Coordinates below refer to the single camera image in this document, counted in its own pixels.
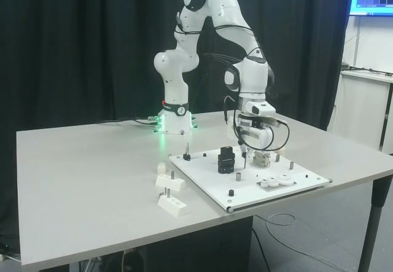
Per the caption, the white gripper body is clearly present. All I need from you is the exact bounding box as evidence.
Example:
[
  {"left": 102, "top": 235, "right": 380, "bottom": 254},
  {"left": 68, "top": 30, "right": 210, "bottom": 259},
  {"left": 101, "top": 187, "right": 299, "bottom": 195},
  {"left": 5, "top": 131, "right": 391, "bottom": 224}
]
[{"left": 238, "top": 125, "right": 274, "bottom": 150}]

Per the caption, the white peg holder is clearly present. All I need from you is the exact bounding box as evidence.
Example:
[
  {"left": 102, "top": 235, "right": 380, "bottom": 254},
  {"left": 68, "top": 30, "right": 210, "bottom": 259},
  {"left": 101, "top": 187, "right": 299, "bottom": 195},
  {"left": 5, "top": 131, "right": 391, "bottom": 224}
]
[
  {"left": 157, "top": 195, "right": 192, "bottom": 217},
  {"left": 155, "top": 175, "right": 187, "bottom": 192}
]

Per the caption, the flat white mounting plate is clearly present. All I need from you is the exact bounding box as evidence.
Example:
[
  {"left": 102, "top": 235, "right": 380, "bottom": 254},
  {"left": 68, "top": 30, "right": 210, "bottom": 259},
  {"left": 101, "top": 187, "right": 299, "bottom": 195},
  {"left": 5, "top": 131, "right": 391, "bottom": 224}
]
[{"left": 262, "top": 115, "right": 288, "bottom": 128}]

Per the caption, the beige rectangular connector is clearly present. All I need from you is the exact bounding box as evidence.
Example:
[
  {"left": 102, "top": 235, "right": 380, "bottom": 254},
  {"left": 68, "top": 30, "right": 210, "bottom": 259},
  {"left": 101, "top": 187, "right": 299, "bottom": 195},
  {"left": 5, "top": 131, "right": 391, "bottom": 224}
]
[{"left": 253, "top": 152, "right": 271, "bottom": 168}]

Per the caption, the black D-SUB plug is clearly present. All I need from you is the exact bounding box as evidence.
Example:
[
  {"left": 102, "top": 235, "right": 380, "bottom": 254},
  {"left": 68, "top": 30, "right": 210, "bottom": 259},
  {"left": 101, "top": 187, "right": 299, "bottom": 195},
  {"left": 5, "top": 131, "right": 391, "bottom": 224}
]
[{"left": 217, "top": 145, "right": 236, "bottom": 174}]

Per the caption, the white task board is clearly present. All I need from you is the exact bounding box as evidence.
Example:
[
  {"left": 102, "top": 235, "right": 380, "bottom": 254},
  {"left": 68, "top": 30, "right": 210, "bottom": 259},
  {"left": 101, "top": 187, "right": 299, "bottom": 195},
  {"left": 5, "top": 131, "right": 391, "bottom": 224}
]
[{"left": 168, "top": 142, "right": 333, "bottom": 214}]

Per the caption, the white cabinet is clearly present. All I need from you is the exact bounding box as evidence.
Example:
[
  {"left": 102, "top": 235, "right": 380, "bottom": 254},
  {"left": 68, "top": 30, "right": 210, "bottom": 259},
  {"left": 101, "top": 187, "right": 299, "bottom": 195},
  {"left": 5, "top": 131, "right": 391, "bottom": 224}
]
[{"left": 327, "top": 69, "right": 393, "bottom": 156}]

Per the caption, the dark grey table leg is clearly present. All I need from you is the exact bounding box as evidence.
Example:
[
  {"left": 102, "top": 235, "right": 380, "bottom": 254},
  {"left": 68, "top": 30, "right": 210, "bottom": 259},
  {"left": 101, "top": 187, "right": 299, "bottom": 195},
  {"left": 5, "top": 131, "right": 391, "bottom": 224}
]
[{"left": 357, "top": 179, "right": 386, "bottom": 272}]

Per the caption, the black curtain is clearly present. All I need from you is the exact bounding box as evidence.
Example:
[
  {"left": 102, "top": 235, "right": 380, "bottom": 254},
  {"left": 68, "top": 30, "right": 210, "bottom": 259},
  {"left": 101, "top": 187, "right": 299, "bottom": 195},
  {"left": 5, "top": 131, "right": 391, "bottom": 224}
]
[{"left": 0, "top": 0, "right": 359, "bottom": 256}]

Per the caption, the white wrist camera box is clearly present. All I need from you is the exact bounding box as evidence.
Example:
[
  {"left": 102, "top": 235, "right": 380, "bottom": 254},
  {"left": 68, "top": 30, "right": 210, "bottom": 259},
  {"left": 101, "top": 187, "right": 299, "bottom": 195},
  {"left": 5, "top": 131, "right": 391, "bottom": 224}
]
[{"left": 245, "top": 99, "right": 276, "bottom": 116}]

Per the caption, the grey floor cable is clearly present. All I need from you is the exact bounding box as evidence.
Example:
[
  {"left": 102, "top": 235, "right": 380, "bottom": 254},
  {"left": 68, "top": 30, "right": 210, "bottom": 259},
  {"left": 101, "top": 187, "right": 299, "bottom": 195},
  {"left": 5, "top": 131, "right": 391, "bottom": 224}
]
[{"left": 264, "top": 212, "right": 309, "bottom": 233}]

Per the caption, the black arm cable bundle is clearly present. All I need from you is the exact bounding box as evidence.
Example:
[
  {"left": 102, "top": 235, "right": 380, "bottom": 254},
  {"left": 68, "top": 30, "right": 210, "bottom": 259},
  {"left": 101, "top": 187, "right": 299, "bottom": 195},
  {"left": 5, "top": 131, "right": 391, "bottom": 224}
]
[{"left": 173, "top": 12, "right": 279, "bottom": 101}]

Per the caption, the black base cable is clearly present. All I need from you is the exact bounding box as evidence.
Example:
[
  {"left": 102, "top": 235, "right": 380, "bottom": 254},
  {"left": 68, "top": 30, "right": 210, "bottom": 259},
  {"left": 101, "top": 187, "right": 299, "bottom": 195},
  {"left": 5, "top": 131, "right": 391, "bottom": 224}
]
[{"left": 101, "top": 117, "right": 157, "bottom": 125}]

